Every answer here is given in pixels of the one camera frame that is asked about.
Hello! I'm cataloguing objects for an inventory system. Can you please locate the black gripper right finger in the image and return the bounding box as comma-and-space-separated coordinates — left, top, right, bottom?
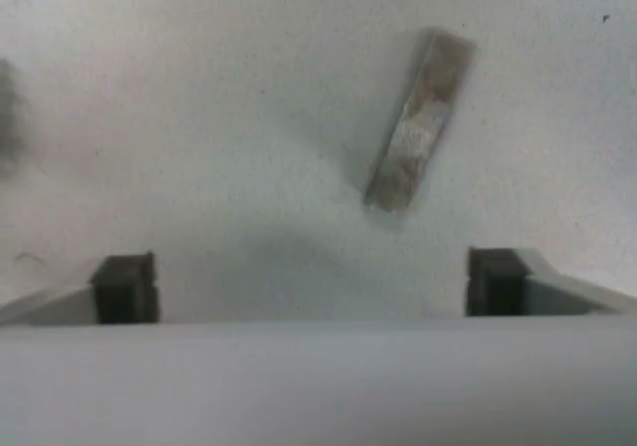
466, 245, 637, 318

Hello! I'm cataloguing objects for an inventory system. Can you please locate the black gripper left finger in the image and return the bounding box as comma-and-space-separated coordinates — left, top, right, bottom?
0, 251, 160, 327

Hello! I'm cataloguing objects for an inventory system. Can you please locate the metal square peg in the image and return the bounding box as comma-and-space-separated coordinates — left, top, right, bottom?
362, 26, 478, 216

